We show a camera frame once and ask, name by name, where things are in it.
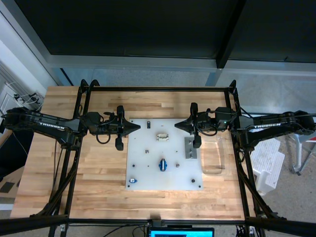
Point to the clear plastic tub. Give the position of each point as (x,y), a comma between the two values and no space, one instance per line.
(213,160)

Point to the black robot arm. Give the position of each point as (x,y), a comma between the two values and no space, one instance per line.
(51,125)
(266,127)

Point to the cardboard box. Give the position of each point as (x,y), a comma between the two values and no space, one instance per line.
(11,185)

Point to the laptop screen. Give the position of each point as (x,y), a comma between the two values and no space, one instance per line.
(180,233)

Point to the small black table camera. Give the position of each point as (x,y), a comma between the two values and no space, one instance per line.
(156,221)

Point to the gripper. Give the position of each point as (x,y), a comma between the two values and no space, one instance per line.
(195,124)
(121,127)

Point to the black metal frame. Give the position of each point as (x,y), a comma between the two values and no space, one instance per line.
(158,89)

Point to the grey metal chair legs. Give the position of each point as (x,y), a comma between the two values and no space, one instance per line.
(300,158)

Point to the blue round holder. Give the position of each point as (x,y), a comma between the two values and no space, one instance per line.
(159,166)

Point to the beige connector housing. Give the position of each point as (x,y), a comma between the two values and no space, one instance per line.
(163,137)

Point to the white board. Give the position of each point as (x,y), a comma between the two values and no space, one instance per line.
(172,180)

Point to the grey metal block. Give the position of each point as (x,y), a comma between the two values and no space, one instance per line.
(188,155)

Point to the grey metal window frame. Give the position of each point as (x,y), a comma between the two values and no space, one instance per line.
(148,60)

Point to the blue square mount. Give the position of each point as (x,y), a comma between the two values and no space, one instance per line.
(130,182)

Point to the white foam block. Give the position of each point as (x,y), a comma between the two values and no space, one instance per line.
(267,168)

